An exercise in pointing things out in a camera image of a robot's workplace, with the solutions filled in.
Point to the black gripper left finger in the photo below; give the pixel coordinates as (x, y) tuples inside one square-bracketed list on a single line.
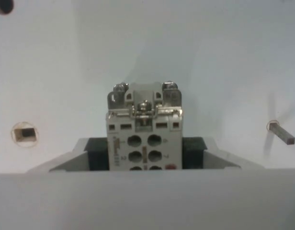
[(97, 155)]

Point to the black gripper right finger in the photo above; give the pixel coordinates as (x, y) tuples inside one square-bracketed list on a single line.
[(194, 155)]

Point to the grey waterproof plug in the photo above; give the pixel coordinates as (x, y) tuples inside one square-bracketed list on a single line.
[(142, 143)]

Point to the thin metal square peg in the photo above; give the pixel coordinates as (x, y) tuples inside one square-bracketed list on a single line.
[(281, 135)]

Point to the white task board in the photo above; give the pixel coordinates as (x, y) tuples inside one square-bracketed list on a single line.
[(147, 48)]

